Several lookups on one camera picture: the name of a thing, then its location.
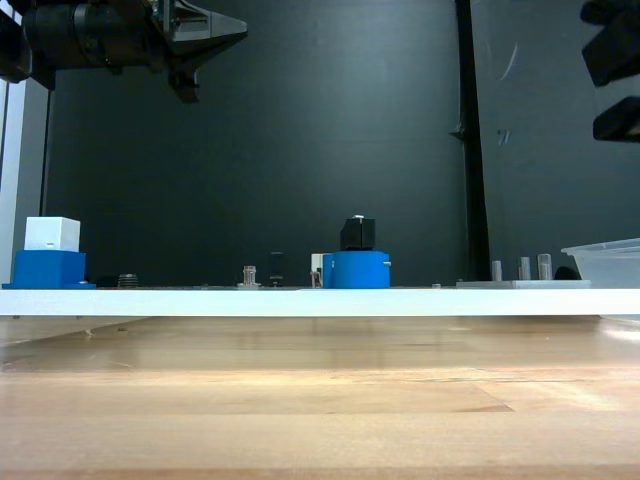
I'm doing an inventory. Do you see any grey aluminium wall frame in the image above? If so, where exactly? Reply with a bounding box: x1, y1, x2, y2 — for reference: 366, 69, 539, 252
0, 79, 51, 279

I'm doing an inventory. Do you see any small blue square holder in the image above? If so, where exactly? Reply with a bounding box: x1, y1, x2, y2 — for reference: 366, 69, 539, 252
1, 249, 97, 291

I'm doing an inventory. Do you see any small metal coax connector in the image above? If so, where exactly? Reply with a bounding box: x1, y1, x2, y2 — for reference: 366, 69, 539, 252
236, 264, 262, 290

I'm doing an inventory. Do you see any clear plastic tub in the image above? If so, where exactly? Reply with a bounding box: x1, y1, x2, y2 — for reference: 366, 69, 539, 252
560, 238, 640, 326

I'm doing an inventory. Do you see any blue round holder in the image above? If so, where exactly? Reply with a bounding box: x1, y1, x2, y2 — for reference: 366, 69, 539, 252
322, 250, 392, 290

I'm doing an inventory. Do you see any beige multi-pin connector housing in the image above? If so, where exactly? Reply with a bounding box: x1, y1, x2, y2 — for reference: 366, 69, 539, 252
309, 253, 326, 290

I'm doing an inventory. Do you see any white cube plug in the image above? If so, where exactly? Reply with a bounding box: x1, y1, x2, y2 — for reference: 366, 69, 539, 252
23, 215, 82, 253

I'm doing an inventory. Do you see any black clamp plug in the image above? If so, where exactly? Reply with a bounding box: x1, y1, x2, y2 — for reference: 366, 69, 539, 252
339, 213, 376, 251

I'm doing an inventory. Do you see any black room pillar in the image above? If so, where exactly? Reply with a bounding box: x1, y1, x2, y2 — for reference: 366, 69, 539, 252
448, 0, 490, 281

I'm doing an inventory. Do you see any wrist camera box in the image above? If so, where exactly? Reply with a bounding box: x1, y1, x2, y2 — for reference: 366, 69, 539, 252
579, 0, 640, 87

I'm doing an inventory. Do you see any white taskboard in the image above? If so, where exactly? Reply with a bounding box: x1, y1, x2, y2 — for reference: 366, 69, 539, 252
0, 287, 640, 318

